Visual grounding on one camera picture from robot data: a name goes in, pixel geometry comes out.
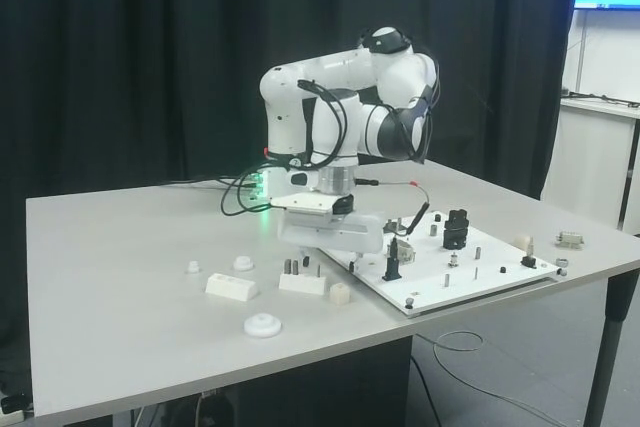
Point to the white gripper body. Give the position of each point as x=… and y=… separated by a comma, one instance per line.
x=330, y=234

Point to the metal square peg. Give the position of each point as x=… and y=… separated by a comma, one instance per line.
x=296, y=268

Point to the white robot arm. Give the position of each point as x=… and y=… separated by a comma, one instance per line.
x=300, y=127

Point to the white empty peg holder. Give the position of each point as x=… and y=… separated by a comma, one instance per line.
x=230, y=287

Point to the small white cube holder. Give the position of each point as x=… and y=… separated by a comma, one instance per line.
x=338, y=294

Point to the black plug on stand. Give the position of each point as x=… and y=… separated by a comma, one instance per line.
x=392, y=267

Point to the white medium gear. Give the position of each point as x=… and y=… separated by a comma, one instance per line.
x=243, y=264

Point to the white large gear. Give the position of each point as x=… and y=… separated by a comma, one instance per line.
x=262, y=325

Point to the white task board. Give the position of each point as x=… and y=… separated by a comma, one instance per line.
x=450, y=282

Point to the metal BNC plug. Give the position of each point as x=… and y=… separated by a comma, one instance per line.
x=454, y=262

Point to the black clamp block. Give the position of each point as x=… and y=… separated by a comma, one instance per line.
x=455, y=229

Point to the white small gear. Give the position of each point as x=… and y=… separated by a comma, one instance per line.
x=192, y=267

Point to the metal nut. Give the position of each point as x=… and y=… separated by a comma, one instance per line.
x=563, y=262

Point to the beige multi-pin connector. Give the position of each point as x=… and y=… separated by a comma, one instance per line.
x=567, y=239

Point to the black curtain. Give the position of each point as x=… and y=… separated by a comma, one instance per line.
x=150, y=72

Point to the white cabinet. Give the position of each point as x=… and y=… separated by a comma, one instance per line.
x=595, y=162

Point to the dark table leg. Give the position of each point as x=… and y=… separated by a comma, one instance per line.
x=612, y=347

